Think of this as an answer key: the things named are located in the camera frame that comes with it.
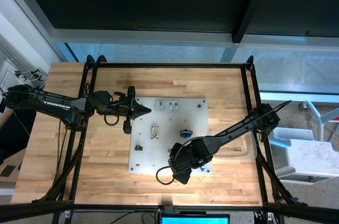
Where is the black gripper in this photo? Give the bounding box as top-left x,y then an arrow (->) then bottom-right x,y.
116,86 -> 153,135
168,151 -> 202,185

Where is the white plastic board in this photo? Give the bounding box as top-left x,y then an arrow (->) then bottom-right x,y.
128,96 -> 213,176

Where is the aluminium block with toggles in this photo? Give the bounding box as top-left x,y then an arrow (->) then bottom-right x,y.
155,100 -> 179,112

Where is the blue laptop screen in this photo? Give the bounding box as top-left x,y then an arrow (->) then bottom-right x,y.
158,213 -> 230,224

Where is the clear plastic tub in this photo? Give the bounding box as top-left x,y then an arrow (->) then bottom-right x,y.
210,128 -> 257,161

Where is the white plastic stool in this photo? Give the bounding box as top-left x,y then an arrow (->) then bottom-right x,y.
269,126 -> 339,185

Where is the cardboard box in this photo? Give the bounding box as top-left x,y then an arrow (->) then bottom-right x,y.
0,147 -> 27,183

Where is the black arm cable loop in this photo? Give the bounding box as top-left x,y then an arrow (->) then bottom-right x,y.
103,113 -> 120,127
155,165 -> 177,186

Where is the black metal frame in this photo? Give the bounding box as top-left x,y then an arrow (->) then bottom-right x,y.
0,54 -> 339,224

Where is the grey window frame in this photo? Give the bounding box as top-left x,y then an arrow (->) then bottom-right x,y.
0,0 -> 339,63

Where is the cable bundle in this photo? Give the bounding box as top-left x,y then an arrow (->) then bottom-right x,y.
13,68 -> 48,83

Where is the grey metal chair frame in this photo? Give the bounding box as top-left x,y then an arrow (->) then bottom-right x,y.
299,100 -> 339,142

